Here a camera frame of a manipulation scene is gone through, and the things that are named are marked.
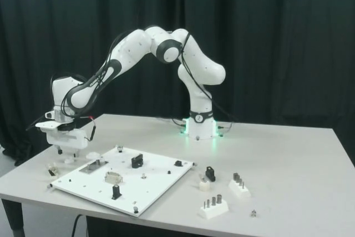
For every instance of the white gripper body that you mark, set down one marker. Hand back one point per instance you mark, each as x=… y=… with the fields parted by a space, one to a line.
x=69 y=138

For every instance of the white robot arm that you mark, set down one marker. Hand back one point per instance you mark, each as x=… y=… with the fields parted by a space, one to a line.
x=133 y=48

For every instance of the white large gear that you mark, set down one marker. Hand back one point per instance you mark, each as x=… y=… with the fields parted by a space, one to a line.
x=93 y=155

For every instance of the medium metal round peg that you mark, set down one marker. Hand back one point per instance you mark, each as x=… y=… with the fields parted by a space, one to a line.
x=214 y=201

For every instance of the medium metal square peg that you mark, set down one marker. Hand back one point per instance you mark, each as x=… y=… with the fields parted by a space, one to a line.
x=240 y=181

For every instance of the clear Ethernet plug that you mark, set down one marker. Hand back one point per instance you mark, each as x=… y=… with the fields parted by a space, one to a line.
x=52 y=171

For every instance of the thin black rod red tag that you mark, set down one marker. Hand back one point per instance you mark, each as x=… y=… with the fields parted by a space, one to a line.
x=93 y=132

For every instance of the white task board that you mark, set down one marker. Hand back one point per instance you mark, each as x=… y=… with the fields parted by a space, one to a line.
x=133 y=187

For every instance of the black table leg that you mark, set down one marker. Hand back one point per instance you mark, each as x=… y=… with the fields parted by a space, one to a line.
x=11 y=217

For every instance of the black D-SUB plug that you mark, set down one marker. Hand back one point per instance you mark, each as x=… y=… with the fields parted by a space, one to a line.
x=210 y=173

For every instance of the small metal round peg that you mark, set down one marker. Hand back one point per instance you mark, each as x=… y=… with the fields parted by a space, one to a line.
x=209 y=203

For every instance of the white round peg holder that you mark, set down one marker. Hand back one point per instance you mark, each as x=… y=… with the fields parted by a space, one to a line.
x=213 y=210

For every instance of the large metal round peg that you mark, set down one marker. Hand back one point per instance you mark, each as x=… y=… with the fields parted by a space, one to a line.
x=220 y=198

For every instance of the large metal square peg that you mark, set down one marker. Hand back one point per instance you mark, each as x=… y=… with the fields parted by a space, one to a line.
x=236 y=178

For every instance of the white square peg holder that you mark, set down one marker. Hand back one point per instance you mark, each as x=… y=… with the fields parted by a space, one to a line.
x=239 y=190

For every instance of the small metal square peg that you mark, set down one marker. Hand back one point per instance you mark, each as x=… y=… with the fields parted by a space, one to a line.
x=243 y=185

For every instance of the small metal BNC plug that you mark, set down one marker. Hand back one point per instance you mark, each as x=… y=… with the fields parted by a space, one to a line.
x=253 y=213

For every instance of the black curtain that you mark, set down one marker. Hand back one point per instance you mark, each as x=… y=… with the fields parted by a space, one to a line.
x=249 y=26

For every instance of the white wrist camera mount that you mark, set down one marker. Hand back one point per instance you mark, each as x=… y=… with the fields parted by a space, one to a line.
x=47 y=124

